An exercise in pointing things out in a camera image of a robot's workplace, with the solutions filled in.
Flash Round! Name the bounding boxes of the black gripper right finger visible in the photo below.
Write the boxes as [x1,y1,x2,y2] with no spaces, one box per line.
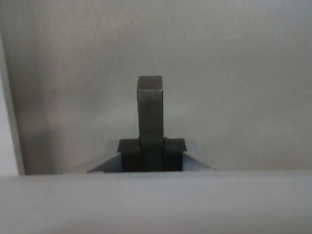
[162,137,217,173]

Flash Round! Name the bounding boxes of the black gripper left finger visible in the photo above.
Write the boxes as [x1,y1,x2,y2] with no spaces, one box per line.
[87,138,143,174]

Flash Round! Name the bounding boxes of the metal square peg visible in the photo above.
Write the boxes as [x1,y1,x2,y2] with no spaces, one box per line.
[136,75,165,173]

